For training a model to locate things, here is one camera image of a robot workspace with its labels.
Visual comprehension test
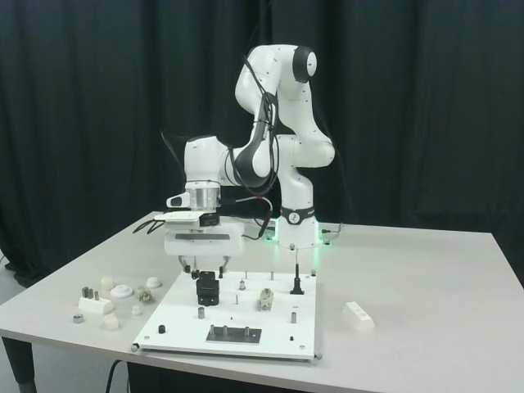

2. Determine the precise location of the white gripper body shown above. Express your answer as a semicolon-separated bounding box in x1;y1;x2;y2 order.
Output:
164;222;246;257

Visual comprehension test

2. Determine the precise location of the black D-SUB plug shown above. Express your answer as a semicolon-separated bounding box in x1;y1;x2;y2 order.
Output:
196;269;223;307

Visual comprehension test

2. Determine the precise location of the flat white mounting plate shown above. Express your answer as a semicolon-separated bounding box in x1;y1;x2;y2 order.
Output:
156;211;223;228

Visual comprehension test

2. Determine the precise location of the small white sensor box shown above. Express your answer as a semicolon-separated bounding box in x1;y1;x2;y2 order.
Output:
165;193;192;210

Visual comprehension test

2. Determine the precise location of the white task board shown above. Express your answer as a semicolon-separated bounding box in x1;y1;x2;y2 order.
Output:
131;268;323;362

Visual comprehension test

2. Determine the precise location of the white large gear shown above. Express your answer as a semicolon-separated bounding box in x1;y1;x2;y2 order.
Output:
109;282;134;299

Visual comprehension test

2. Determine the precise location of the white peg holder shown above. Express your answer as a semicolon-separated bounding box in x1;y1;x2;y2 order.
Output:
78;294;115;316

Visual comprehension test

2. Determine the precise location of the empty white holder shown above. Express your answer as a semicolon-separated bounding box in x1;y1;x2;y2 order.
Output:
342;301;376;331

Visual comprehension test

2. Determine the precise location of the black curtain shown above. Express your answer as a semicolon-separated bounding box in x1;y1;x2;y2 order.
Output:
0;0;524;265

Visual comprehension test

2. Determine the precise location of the dark table leg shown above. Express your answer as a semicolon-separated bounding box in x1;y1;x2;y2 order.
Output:
0;336;34;393

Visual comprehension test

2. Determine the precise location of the silver wrist ring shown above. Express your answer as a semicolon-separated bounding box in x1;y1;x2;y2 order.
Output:
185;185;223;215

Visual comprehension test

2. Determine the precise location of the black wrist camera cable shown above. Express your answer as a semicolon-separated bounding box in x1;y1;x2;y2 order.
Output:
131;217;167;236

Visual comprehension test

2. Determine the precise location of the black plug with thin cable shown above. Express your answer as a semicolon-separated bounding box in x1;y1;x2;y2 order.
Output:
289;248;305;296

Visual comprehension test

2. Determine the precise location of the black looped cable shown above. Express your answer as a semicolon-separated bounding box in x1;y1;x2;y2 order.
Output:
160;129;187;154

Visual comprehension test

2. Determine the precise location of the thin grey cable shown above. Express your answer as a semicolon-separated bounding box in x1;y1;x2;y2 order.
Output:
319;222;344;239

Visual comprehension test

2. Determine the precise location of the black cable under table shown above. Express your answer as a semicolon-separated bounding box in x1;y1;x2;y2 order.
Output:
106;359;126;393

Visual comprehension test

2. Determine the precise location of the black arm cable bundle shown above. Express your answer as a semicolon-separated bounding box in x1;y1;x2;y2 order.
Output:
226;53;284;194

